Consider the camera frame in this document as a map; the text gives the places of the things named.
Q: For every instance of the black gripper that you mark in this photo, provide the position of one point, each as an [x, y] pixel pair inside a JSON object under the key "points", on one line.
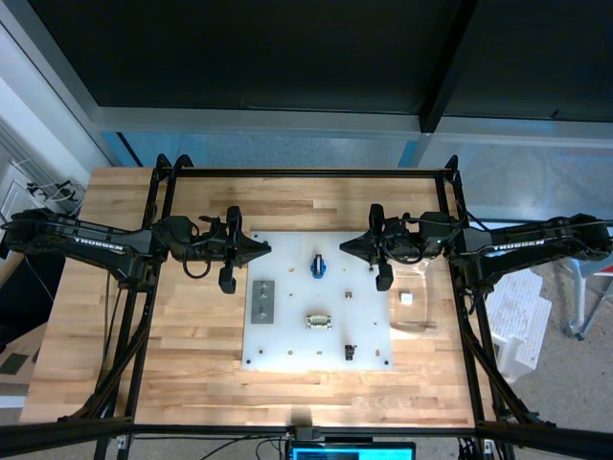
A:
{"points": [[377, 213], [233, 215]]}

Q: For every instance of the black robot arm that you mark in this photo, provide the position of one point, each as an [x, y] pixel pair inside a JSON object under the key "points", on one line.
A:
{"points": [[96, 242], [517, 246]]}

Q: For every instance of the blue connector clamp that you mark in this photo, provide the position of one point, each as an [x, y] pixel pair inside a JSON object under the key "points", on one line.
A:
{"points": [[318, 267]]}

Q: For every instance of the beige multi-pin connector housing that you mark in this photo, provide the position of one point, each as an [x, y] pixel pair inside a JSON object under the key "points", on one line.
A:
{"points": [[320, 322]]}

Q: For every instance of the white plastic taskboard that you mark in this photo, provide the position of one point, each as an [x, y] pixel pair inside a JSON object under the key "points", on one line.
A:
{"points": [[297, 335]]}

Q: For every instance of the grey metal plate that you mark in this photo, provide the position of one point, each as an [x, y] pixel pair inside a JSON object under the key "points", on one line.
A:
{"points": [[256, 306]]}

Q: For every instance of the small white block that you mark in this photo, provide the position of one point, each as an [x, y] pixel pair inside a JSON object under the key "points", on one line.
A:
{"points": [[406, 297]]}

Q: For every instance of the clear plastic tub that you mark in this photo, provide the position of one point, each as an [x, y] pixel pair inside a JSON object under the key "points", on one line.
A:
{"points": [[416, 316]]}

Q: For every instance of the screen with blue edge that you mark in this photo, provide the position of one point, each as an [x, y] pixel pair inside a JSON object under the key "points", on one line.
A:
{"points": [[349, 453]]}

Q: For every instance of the grey metal stand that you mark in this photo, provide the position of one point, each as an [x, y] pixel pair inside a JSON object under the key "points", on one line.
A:
{"points": [[578, 306]]}

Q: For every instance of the black aluminium frame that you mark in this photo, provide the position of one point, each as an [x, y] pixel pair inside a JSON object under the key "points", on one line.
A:
{"points": [[306, 172]]}

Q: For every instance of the black USB socket mount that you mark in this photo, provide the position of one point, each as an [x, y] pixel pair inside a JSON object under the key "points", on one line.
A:
{"points": [[351, 358]]}

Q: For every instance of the small black camera mount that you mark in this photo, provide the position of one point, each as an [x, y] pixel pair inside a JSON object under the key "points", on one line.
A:
{"points": [[306, 433]]}

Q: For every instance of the black wall post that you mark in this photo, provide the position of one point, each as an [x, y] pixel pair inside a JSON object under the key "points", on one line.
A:
{"points": [[445, 72]]}

